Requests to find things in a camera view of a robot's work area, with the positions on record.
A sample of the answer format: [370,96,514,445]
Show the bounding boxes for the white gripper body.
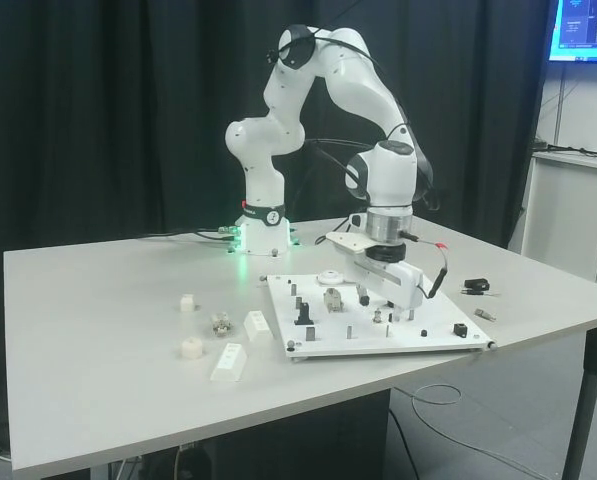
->
[345,257,425,308]

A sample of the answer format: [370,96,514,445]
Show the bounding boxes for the white task board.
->
[261,272,497,362]

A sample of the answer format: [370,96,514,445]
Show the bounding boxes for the long white holder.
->
[244,310,271,343]
[209,342,248,384]

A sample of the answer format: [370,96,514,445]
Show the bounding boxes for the black cabinet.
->
[187,387,394,480]

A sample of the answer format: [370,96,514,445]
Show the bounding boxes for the white cabinet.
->
[508,148,597,290]

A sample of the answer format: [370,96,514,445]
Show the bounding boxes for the black table leg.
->
[561,319,597,480]

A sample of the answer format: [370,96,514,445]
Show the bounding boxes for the black curtains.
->
[0,0,554,441]

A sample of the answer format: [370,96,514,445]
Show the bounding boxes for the blue screen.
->
[547,0,597,64]

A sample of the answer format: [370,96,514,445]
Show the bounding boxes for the thin black rod on wire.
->
[401,230,452,300]

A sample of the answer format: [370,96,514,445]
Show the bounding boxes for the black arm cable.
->
[265,27,442,214]
[302,138,379,236]

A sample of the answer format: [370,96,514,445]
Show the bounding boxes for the black base cable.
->
[147,226,242,242]

